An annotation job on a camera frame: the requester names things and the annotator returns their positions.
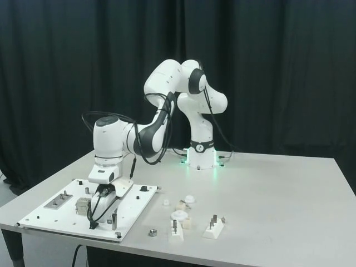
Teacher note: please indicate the black curtain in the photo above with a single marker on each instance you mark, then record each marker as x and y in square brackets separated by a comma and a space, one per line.
[55, 69]

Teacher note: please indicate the thick metal round peg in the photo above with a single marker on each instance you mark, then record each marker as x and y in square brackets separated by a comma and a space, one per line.
[174, 224]

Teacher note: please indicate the white task board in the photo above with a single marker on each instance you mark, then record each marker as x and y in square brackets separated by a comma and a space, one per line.
[133, 205]

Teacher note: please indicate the beige waterproof plug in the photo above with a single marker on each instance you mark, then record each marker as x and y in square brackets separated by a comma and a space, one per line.
[82, 207]

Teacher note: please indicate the metal hex bolt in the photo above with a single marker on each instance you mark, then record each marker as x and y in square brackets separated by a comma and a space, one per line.
[152, 232]

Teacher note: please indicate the grey Ethernet plug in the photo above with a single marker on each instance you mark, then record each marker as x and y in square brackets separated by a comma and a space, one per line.
[187, 205]

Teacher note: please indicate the flat white mounting plate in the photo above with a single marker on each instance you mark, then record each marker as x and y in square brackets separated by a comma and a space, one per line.
[123, 187]

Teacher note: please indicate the white square peg holder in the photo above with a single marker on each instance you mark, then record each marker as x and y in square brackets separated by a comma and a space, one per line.
[213, 231]

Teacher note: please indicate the thin black rod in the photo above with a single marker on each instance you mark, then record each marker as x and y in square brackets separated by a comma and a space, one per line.
[133, 168]

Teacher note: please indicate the white medium gear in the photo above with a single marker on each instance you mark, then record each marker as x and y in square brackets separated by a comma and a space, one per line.
[190, 198]

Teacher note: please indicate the white small gear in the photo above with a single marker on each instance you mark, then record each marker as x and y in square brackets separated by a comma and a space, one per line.
[166, 202]

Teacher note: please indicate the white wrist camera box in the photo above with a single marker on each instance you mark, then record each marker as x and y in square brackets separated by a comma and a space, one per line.
[101, 175]

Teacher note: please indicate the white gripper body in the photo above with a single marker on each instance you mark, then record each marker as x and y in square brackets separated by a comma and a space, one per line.
[104, 207]

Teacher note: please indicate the small cream holder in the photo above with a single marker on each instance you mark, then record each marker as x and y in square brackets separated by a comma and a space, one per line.
[180, 207]
[187, 224]

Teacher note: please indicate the black USB plug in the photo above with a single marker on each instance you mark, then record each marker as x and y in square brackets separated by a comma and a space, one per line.
[93, 224]

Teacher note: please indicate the white large gear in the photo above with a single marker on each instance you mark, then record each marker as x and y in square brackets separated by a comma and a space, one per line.
[179, 215]

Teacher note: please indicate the white round peg holder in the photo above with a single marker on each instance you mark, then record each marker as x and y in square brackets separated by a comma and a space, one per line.
[175, 234]

